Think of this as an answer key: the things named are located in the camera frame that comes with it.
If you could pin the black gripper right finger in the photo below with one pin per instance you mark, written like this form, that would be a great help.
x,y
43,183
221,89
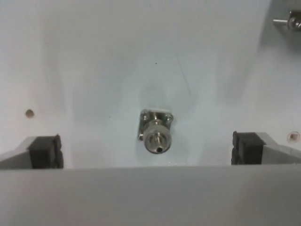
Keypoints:
x,y
247,148

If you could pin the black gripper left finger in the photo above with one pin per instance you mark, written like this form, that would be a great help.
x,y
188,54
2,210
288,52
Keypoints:
x,y
44,153

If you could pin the metal BNC plug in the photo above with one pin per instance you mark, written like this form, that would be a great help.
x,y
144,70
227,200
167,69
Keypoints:
x,y
156,141

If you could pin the white task board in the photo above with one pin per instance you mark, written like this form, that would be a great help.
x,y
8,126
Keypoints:
x,y
117,58

